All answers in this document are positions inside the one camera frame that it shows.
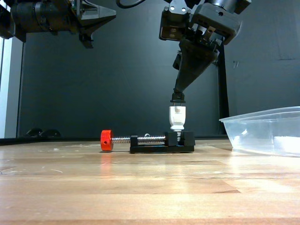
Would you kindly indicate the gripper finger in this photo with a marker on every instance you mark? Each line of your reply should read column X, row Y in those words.
column 93, row 25
column 194, row 61
column 177, row 62
column 103, row 11

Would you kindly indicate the black clamp with orange knob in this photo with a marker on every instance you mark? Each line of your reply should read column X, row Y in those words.
column 152, row 149

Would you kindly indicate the clear plastic tub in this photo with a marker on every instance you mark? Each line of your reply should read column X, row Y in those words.
column 257, row 131

